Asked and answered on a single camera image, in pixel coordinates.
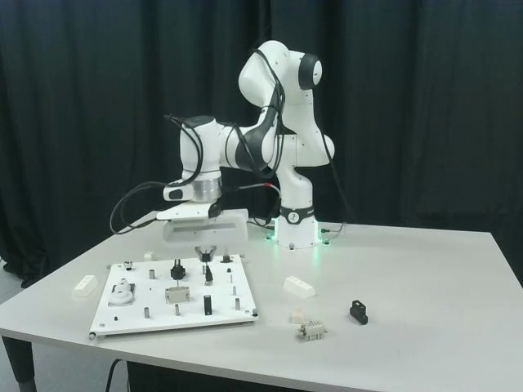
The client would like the black curtain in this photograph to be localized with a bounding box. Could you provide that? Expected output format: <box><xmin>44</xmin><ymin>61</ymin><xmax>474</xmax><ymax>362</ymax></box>
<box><xmin>0</xmin><ymin>0</ymin><xmax>523</xmax><ymax>289</ymax></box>

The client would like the flat white mounting plate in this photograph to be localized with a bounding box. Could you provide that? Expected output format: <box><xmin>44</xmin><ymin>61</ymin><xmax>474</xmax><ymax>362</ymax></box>
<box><xmin>155</xmin><ymin>203</ymin><xmax>224</xmax><ymax>222</ymax></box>

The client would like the black bolt knob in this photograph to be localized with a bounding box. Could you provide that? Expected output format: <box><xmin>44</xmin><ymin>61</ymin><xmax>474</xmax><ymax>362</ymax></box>
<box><xmin>168</xmin><ymin>258</ymin><xmax>187</xmax><ymax>283</ymax></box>

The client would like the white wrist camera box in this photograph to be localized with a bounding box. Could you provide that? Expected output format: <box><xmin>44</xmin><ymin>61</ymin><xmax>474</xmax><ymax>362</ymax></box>
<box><xmin>163</xmin><ymin>184</ymin><xmax>194</xmax><ymax>203</ymax></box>

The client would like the black base cable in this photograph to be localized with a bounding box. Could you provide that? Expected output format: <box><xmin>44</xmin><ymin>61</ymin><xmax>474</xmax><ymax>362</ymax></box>
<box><xmin>320</xmin><ymin>134</ymin><xmax>348</xmax><ymax>238</ymax></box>

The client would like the black cable under table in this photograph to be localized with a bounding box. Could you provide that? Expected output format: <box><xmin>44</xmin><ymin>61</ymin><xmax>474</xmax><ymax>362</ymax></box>
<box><xmin>106</xmin><ymin>358</ymin><xmax>130</xmax><ymax>392</ymax></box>

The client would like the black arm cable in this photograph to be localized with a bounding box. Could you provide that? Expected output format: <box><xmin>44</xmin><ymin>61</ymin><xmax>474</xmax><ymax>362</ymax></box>
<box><xmin>163</xmin><ymin>47</ymin><xmax>289</xmax><ymax>180</ymax></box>

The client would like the grey waterproof plug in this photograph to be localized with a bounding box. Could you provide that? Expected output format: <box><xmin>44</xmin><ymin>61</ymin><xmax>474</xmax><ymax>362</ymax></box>
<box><xmin>294</xmin><ymin>319</ymin><xmax>326</xmax><ymax>340</ymax></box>

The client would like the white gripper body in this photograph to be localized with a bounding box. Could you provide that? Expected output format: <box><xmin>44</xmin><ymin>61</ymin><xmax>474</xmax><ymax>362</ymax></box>
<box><xmin>162</xmin><ymin>208</ymin><xmax>249</xmax><ymax>249</ymax></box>

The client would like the white large gear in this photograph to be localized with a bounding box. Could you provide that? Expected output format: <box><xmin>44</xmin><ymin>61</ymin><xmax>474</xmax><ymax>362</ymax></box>
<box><xmin>107</xmin><ymin>287</ymin><xmax>136</xmax><ymax>309</ymax></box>

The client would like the black D-SUB plug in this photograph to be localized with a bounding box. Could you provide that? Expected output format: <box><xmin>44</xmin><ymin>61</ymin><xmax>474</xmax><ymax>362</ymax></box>
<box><xmin>348</xmin><ymin>300</ymin><xmax>370</xmax><ymax>327</ymax></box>

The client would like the black looped wrist cable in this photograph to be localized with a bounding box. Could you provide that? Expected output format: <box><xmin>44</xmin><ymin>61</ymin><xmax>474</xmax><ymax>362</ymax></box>
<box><xmin>109</xmin><ymin>180</ymin><xmax>175</xmax><ymax>235</ymax></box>

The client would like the white long peg holder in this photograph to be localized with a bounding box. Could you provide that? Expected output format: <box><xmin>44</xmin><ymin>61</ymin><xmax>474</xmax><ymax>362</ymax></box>
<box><xmin>71</xmin><ymin>275</ymin><xmax>100</xmax><ymax>302</ymax></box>
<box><xmin>283</xmin><ymin>275</ymin><xmax>317</xmax><ymax>300</ymax></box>

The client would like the black table leg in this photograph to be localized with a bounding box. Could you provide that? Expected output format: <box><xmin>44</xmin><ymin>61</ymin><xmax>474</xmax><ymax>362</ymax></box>
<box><xmin>1</xmin><ymin>336</ymin><xmax>36</xmax><ymax>392</ymax></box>

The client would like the white task board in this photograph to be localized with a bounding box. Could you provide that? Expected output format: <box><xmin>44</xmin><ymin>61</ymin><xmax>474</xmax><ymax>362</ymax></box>
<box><xmin>88</xmin><ymin>256</ymin><xmax>259</xmax><ymax>340</ymax></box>

